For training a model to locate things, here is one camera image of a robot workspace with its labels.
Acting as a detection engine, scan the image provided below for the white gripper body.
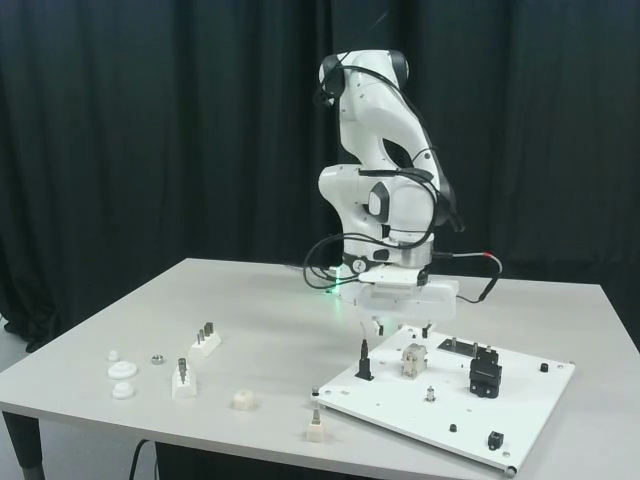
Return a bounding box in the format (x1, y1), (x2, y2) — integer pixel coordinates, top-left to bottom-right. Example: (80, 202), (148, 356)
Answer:
(349, 279), (460, 322)

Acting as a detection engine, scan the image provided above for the black D-SUB plug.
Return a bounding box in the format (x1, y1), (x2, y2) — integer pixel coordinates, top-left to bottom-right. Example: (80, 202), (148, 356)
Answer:
(468, 344), (504, 401)

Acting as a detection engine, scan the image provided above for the white task board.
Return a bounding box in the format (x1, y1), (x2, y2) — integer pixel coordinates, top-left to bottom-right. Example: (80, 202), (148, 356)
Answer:
(312, 324), (576, 474)

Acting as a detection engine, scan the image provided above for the empty white holder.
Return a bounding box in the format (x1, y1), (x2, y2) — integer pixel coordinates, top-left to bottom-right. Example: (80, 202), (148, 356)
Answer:
(231, 388), (258, 412)

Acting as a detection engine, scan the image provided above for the white square peg holder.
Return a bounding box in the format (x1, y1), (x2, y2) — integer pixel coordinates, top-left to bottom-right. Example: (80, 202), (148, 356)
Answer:
(186, 332), (223, 360)

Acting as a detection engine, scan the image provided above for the white round peg holder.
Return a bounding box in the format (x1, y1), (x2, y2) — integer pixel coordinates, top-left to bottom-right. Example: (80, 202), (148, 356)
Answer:
(170, 367), (199, 401)

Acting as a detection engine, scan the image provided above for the white large gear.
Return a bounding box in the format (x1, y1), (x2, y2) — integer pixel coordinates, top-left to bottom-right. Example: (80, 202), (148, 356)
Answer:
(107, 362), (138, 383)

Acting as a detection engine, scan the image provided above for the black curtain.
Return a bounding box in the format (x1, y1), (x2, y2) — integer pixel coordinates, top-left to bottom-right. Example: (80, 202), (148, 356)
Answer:
(0, 0), (640, 354)

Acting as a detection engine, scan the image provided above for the black table leg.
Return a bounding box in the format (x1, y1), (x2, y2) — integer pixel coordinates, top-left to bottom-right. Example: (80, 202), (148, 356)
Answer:
(1, 411), (42, 480)

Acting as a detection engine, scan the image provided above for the black plug with short cable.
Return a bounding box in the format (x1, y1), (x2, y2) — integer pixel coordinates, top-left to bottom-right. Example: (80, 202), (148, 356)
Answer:
(357, 320), (377, 375)

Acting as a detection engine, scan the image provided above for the thin black rod with wire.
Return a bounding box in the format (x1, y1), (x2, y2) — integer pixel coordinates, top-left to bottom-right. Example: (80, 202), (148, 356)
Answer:
(432, 249), (503, 305)

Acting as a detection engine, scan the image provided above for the black looped cable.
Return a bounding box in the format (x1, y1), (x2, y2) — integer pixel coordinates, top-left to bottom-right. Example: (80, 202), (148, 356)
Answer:
(303, 233), (352, 292)

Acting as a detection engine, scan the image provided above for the black cable under table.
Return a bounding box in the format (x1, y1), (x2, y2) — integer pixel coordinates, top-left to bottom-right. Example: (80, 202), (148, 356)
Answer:
(130, 438), (154, 480)

